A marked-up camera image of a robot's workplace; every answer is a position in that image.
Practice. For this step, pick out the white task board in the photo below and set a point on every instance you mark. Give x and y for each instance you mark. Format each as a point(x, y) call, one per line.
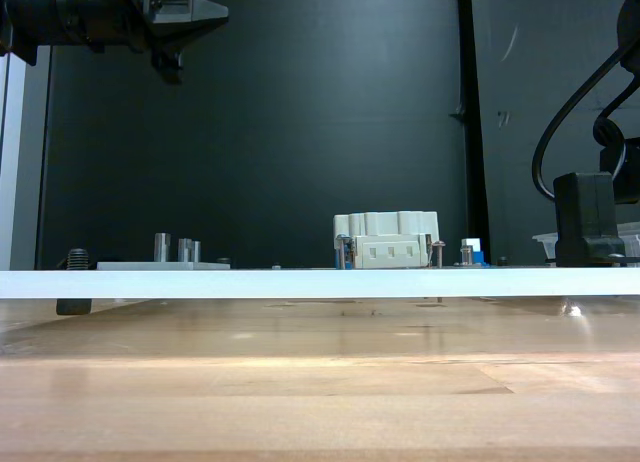
point(320, 284)

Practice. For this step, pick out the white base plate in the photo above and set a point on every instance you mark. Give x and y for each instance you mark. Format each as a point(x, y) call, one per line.
point(150, 266)

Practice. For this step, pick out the short steel peg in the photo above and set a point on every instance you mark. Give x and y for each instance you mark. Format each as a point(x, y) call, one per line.
point(439, 254)
point(197, 253)
point(466, 256)
point(184, 252)
point(163, 248)

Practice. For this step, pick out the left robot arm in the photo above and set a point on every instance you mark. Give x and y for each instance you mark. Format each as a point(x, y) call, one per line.
point(30, 12)

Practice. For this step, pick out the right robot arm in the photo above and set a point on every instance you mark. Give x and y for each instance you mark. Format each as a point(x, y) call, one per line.
point(631, 22)

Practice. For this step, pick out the beige many-pin connector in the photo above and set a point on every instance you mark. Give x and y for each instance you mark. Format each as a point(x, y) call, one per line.
point(390, 242)

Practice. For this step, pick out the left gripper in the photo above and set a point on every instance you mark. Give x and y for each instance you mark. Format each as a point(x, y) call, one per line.
point(100, 12)

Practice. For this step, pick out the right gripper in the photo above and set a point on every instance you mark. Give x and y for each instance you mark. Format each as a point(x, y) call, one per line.
point(585, 217)

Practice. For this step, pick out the black frame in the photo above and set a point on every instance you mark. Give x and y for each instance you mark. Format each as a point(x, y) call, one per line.
point(472, 132)

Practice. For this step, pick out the blue socket block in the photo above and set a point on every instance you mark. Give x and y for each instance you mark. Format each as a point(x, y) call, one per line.
point(479, 254)

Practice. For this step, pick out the black threaded stud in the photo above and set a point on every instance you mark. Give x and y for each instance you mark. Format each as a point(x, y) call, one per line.
point(78, 260)

